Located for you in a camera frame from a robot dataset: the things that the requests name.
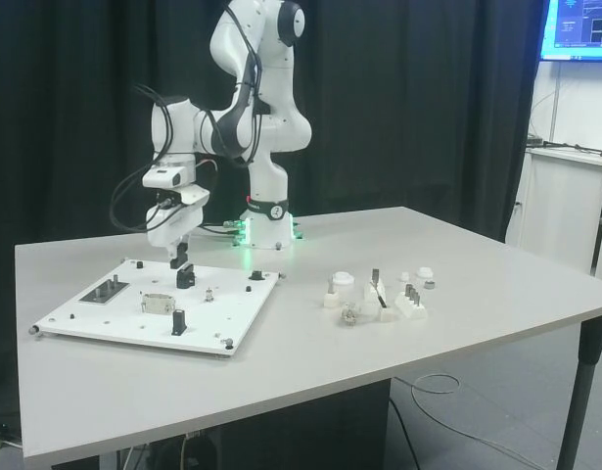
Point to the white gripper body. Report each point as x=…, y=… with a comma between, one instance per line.
x=171, y=225

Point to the black D-SUB plug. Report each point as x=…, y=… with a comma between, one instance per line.
x=185, y=279

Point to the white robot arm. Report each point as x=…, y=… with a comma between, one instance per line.
x=276, y=122

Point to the flat white mounting plate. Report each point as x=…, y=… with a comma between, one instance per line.
x=193, y=196

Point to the white task board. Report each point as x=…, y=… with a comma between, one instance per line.
x=134, y=313

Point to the small grey plug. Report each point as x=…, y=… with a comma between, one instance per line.
x=331, y=289

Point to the black curtains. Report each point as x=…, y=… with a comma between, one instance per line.
x=85, y=98

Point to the small white plug holder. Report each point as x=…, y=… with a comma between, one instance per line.
x=386, y=315
x=331, y=299

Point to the white large gear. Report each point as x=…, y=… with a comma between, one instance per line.
x=342, y=280

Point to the white square peg holder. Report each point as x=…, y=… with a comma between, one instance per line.
x=371, y=294

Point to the metal square peg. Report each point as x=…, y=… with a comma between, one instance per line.
x=376, y=275

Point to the black USB plug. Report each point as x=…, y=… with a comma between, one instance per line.
x=380, y=298

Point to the white small gear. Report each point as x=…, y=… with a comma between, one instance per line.
x=405, y=278

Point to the white round peg holder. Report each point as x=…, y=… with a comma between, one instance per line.
x=408, y=308

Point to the white medium gear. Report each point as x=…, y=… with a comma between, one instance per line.
x=424, y=273

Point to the small black device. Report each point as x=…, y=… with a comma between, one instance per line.
x=534, y=142

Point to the white cabinet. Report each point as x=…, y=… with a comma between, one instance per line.
x=560, y=210

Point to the dark table leg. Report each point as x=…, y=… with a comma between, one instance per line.
x=587, y=372

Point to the blue screen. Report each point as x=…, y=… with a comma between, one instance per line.
x=579, y=29

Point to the small white camera box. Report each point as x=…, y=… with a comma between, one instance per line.
x=166, y=177

